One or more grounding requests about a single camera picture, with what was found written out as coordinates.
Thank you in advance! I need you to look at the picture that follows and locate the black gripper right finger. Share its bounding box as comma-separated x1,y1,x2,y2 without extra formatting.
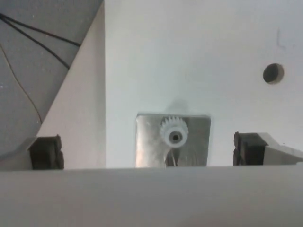
233,131,303,166

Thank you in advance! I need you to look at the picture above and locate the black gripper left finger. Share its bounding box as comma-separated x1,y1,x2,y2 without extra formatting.
0,134,64,170

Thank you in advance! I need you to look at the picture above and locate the white small gear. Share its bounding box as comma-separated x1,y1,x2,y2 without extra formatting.
160,115,189,148

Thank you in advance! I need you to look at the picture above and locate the white task board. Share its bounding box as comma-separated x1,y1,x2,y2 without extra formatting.
105,0,303,169

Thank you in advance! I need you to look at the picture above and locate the thin grey floor cable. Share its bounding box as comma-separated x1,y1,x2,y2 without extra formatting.
0,44,44,124

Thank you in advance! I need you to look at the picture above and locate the black floor cable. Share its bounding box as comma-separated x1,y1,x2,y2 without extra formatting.
0,12,81,47
0,16,71,70

